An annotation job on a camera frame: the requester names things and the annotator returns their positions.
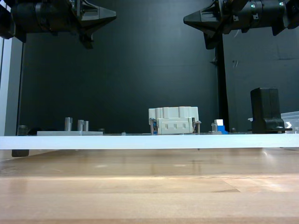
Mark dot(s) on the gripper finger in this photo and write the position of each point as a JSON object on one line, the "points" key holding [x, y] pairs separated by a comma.
{"points": [[98, 24], [102, 13], [208, 27], [205, 16]]}

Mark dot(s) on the beige connector socket housing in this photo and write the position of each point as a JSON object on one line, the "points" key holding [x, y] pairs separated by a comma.
{"points": [[174, 126]]}

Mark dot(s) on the small metal clip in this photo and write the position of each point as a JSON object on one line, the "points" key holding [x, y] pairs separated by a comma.
{"points": [[213, 128]]}

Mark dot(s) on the small blue white socket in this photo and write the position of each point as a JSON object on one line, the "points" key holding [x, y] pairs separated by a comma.
{"points": [[220, 128]]}

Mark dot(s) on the black plastic clamp block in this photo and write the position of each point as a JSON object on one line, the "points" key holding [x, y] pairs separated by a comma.
{"points": [[264, 109]]}

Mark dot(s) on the black board screw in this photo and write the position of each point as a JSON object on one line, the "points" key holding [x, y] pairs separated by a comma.
{"points": [[22, 130], [232, 130]]}

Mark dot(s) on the grey metal plate with pegs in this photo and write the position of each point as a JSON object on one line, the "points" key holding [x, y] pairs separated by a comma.
{"points": [[58, 133]]}

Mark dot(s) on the white task board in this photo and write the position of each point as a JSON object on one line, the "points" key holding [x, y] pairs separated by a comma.
{"points": [[116, 142]]}

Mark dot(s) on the clear plastic tub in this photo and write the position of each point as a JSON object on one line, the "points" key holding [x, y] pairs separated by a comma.
{"points": [[292, 116]]}

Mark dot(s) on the black board foot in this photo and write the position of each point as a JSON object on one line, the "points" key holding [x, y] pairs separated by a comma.
{"points": [[20, 152]]}

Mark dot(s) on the black wall column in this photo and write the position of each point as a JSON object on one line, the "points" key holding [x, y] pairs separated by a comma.
{"points": [[220, 81]]}

